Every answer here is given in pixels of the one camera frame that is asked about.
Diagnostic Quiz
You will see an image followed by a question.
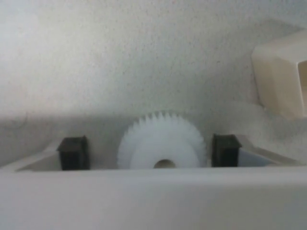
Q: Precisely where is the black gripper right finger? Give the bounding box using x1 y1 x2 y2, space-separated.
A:
211 133 302 168

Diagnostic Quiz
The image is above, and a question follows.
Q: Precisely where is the white medium gear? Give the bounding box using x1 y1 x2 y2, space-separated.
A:
117 110 208 170

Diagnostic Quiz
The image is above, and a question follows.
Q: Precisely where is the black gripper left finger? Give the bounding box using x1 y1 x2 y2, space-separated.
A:
15 135 91 172

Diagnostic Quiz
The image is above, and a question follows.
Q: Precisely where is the small white cube holder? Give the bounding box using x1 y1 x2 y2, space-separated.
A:
250 30 307 120

